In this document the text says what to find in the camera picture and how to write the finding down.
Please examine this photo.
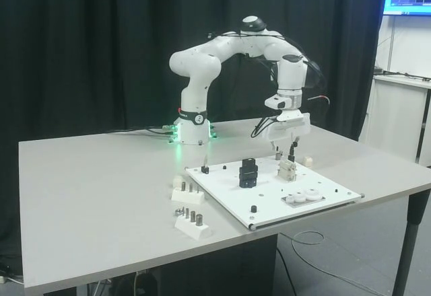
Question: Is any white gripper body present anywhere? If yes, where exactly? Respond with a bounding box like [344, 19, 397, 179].
[267, 112, 311, 143]

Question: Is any white square peg holder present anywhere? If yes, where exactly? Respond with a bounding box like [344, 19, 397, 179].
[170, 188, 205, 205]

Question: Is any white round peg holder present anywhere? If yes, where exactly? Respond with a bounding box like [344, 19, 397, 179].
[174, 217, 213, 242]

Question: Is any beige connector block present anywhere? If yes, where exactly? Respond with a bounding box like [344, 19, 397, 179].
[277, 159, 298, 182]

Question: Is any black D-SUB plug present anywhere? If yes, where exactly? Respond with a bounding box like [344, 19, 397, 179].
[238, 157, 261, 188]

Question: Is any white large gear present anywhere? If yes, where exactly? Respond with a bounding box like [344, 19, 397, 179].
[302, 188, 321, 203]

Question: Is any white task board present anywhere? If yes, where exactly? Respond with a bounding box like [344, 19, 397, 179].
[184, 152, 366, 232]

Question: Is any white cabinet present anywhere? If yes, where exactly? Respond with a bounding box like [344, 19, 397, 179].
[364, 73, 431, 168]

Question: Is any black table leg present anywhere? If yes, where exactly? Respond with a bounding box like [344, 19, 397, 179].
[393, 193, 427, 296]

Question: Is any black curtain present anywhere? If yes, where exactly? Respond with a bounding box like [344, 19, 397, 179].
[0, 0, 388, 263]

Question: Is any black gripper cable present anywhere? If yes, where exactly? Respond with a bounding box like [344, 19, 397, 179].
[249, 116, 280, 139]

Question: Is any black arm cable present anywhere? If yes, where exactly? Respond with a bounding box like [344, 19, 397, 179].
[207, 30, 328, 91]

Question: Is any grey floor cable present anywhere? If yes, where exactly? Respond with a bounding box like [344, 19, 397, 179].
[277, 230, 431, 296]

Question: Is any thin black cable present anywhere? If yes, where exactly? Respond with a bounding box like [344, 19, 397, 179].
[372, 68, 431, 83]

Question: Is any black table cable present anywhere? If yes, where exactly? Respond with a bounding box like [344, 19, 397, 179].
[114, 126, 178, 137]

